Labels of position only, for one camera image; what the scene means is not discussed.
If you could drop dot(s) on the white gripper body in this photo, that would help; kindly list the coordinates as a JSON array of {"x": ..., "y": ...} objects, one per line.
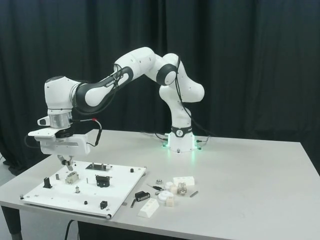
[{"x": 75, "y": 147}]

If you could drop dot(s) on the metal square peg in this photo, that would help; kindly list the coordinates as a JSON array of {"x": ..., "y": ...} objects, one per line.
[
  {"x": 70, "y": 168},
  {"x": 57, "y": 176}
]

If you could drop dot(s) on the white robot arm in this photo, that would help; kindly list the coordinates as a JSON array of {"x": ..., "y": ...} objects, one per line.
[{"x": 135, "y": 60}]

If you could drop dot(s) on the thin metal peg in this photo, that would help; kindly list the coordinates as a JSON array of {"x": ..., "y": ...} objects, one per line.
[{"x": 133, "y": 203}]

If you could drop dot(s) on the white long peg holder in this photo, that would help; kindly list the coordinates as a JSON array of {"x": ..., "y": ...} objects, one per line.
[{"x": 148, "y": 208}]

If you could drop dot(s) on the white block peg holder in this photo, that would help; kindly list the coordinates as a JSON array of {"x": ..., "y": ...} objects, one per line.
[{"x": 183, "y": 180}]

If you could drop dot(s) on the metal round peg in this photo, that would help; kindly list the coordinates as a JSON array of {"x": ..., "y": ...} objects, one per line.
[{"x": 194, "y": 193}]

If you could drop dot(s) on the white task board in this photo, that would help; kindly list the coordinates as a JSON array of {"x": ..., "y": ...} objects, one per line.
[{"x": 117, "y": 185}]

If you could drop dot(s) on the black D-SUB plug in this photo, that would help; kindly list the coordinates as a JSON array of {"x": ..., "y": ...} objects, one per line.
[{"x": 142, "y": 196}]

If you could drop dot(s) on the black table leg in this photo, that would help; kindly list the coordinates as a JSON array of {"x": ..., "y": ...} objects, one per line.
[{"x": 11, "y": 225}]

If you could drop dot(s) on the metal nut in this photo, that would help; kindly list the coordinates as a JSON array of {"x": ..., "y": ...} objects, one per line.
[{"x": 159, "y": 181}]

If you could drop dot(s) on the white large gear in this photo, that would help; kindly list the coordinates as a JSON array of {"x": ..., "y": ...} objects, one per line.
[{"x": 165, "y": 196}]

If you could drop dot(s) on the white cube holder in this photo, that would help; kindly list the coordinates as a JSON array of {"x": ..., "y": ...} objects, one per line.
[{"x": 170, "y": 201}]

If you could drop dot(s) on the grey metal plug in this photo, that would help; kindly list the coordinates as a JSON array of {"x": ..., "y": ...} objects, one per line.
[{"x": 182, "y": 189}]

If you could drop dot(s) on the black curtain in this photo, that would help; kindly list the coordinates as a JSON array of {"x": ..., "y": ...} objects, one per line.
[{"x": 250, "y": 50}]

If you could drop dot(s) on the flat white camera plate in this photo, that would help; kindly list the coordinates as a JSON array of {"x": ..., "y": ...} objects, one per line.
[{"x": 41, "y": 133}]

